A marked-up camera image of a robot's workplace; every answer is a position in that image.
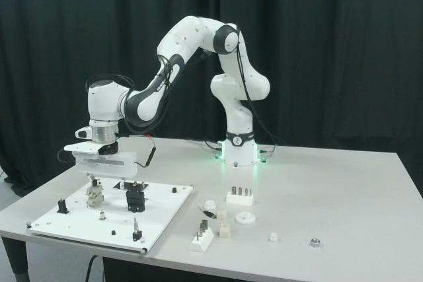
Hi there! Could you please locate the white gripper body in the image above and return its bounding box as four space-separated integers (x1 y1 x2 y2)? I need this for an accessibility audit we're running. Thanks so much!
73 151 137 178

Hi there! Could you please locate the beige metal waterproof plug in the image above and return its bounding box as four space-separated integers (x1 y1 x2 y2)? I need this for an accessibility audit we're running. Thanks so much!
86 185 104 199

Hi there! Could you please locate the black D-SUB plug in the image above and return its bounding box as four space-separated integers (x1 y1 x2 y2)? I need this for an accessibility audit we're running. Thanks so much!
125 180 146 213

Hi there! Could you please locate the white task board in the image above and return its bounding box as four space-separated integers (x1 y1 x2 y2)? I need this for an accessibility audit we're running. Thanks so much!
25 181 194 256

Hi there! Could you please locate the white square peg holder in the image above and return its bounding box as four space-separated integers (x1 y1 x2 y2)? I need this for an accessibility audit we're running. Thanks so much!
188 229 213 252

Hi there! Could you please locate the black table leg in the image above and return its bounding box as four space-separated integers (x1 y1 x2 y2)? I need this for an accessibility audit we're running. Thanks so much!
0 236 27 282

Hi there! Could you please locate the white round peg holder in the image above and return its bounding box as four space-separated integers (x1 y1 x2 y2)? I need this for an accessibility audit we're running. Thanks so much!
225 192 255 206

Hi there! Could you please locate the white large gear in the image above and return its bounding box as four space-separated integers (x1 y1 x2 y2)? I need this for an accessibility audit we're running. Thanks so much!
235 211 257 226

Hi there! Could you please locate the black curtain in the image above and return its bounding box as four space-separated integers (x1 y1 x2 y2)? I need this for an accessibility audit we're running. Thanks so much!
0 0 423 194

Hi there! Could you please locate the thin black rod on wire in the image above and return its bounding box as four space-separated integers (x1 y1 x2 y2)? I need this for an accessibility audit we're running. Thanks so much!
117 133 158 168

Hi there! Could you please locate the thick black hanging cable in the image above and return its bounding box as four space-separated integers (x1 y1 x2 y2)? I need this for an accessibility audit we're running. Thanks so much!
86 254 102 282

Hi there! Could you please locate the black plug with short cable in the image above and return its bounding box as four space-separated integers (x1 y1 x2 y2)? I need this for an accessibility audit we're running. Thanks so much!
197 206 217 219

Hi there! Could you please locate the black base cable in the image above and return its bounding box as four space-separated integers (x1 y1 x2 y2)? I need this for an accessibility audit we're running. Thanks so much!
257 145 278 161
184 137 223 151

